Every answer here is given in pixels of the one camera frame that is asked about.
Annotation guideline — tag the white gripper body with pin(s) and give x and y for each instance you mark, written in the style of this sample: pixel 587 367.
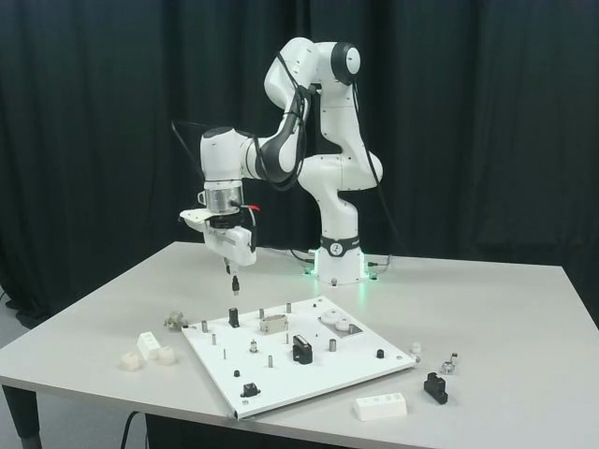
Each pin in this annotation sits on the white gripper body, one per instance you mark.
pixel 230 244

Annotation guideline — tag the black USB plug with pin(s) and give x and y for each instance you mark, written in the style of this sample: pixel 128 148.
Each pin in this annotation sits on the black USB plug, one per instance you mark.
pixel 236 285

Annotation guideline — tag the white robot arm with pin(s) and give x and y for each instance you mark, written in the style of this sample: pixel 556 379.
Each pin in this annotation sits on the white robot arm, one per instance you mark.
pixel 334 187

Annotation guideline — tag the black D-SUB plug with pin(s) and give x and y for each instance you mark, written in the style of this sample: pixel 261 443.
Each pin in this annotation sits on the black D-SUB plug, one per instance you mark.
pixel 302 350
pixel 435 386

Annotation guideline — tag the small white holder block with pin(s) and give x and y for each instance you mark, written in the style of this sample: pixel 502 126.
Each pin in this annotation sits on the small white holder block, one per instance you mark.
pixel 166 356
pixel 131 364

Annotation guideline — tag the white tall holder block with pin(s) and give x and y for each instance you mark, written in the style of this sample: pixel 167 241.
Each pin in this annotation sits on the white tall holder block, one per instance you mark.
pixel 150 345

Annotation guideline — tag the white large gear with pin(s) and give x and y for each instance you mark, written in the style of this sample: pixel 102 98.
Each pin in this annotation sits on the white large gear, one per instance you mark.
pixel 331 319

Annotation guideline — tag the white task board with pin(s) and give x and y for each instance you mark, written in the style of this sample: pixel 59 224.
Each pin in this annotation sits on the white task board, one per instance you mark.
pixel 285 369

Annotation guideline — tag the white medium gear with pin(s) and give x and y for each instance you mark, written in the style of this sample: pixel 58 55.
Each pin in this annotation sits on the white medium gear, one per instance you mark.
pixel 341 325

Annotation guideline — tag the black curtain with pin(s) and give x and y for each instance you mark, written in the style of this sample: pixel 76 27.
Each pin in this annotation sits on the black curtain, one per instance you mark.
pixel 93 117

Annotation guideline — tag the long white holder block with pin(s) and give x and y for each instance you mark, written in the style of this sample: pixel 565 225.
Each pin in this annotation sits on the long white holder block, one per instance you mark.
pixel 380 404

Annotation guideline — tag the white waterproof plug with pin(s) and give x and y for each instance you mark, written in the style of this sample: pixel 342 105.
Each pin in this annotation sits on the white waterproof plug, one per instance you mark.
pixel 415 351

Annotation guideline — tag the black table leg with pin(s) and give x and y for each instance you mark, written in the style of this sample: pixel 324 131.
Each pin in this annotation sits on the black table leg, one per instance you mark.
pixel 21 416

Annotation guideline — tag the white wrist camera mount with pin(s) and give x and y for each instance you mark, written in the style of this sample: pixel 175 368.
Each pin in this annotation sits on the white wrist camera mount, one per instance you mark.
pixel 196 216

